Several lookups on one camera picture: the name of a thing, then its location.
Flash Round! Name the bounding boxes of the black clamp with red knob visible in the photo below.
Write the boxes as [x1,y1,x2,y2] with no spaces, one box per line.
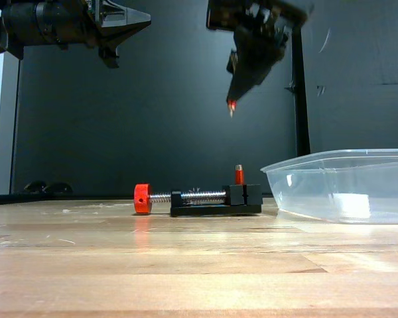
[133,183,263,219]

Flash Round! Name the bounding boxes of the clear plastic tub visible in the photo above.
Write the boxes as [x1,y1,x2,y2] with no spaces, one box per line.
[260,148,398,225]

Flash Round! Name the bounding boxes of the white rectangular block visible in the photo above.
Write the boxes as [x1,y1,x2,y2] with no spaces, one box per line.
[332,193,371,218]

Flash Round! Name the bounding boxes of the black aluminium frame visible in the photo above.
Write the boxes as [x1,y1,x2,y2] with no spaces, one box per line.
[0,25,311,207]

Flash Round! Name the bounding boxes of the black rounded frame bracket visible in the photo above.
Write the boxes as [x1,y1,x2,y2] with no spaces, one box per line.
[42,182,74,195]
[23,180,47,193]

